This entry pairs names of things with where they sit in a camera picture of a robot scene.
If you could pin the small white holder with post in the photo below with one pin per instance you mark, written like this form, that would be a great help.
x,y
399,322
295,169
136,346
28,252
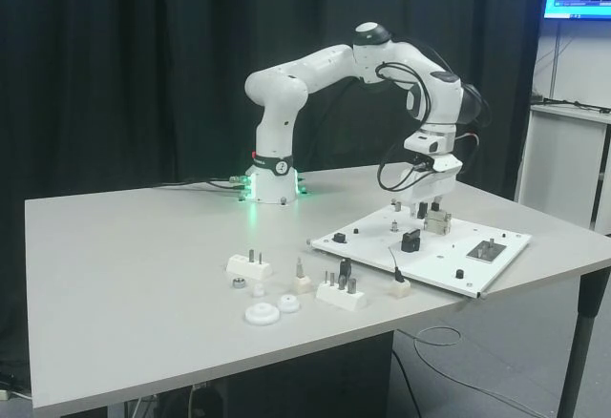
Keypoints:
x,y
300,284

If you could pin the small white plug holder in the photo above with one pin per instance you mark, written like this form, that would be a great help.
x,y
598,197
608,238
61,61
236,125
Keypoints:
x,y
400,289

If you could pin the white task board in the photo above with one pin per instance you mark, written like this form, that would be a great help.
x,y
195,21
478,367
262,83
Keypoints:
x,y
444,256

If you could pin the wide metal square peg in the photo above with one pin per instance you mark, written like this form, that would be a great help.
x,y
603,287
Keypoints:
x,y
352,286

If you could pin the black D-SUB plug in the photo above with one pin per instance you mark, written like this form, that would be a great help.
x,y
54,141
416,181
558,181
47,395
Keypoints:
x,y
410,241

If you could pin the thick metal round peg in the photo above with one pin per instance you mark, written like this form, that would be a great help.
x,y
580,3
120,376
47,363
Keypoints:
x,y
250,256

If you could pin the dark grey table leg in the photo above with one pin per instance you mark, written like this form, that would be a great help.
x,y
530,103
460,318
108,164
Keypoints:
x,y
584,322

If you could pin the white power strip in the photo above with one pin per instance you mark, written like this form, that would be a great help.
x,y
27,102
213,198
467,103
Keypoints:
x,y
6,394

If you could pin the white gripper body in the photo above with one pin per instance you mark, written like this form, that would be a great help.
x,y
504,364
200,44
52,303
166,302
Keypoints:
x,y
432,184

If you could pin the black curtain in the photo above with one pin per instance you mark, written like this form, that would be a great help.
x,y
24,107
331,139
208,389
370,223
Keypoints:
x,y
119,55

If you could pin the small black upright plug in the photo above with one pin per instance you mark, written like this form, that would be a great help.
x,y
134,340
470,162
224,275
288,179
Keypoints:
x,y
423,210

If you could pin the long white peg holder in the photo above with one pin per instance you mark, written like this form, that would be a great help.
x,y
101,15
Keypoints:
x,y
341,296
248,269

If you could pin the white medium gear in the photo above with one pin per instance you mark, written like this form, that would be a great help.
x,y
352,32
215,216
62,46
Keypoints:
x,y
288,304

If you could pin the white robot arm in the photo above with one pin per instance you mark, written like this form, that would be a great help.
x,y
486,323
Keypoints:
x,y
286,89

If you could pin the white cabinet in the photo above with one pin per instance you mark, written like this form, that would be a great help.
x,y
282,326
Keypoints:
x,y
563,165

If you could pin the white large gear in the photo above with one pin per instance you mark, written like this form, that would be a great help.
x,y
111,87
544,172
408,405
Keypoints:
x,y
262,314

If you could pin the beige waterproof plug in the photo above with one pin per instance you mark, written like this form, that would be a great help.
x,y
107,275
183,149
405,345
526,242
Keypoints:
x,y
440,218

